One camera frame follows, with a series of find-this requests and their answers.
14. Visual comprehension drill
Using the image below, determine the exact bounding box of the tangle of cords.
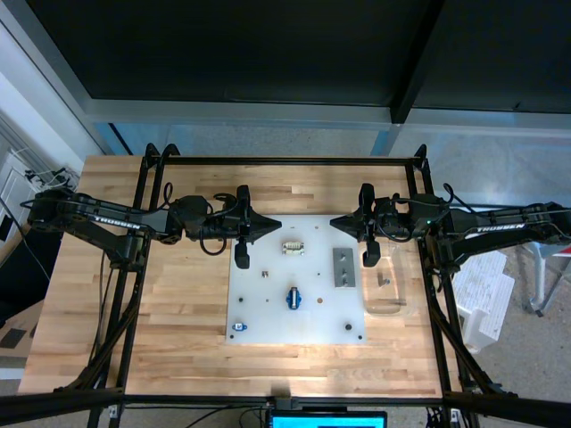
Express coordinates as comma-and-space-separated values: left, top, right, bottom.
22, 165, 82, 188

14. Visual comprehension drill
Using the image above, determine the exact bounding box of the black aluminium frame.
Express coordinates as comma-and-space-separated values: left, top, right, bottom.
0, 141, 571, 428

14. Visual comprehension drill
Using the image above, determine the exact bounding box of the brown cardboard box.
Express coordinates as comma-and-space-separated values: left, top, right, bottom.
0, 297, 48, 358

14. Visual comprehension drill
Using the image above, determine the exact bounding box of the small black camera box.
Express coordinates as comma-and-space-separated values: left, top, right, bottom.
267, 386, 299, 410

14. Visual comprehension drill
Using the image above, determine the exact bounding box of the laptop screen with blue edge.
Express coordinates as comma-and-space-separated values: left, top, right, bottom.
266, 409, 388, 428

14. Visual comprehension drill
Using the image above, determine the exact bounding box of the grey metal block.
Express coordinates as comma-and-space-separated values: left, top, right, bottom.
331, 246, 357, 290

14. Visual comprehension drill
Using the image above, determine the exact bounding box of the clear plastic tub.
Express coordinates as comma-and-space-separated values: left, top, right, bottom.
361, 240, 410, 318

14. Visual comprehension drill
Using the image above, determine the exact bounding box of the aluminium wall frame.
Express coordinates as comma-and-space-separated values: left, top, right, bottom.
0, 8, 571, 155

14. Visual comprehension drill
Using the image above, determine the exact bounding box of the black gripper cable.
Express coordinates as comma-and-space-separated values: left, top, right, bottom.
198, 235, 228, 257

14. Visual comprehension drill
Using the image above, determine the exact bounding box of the black wall post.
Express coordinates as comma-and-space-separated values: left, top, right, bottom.
388, 0, 448, 125

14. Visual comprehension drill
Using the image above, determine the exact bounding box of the blue round connector mount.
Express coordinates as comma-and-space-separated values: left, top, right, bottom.
283, 287, 306, 312

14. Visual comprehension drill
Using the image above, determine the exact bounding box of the grey metal stand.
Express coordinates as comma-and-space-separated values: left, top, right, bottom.
512, 229, 571, 318

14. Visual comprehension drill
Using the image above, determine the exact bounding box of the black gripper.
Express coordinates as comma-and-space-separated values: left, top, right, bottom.
195, 185, 283, 271
329, 182, 414, 269

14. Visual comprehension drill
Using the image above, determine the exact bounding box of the white task board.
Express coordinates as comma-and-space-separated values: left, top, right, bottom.
225, 215, 368, 347

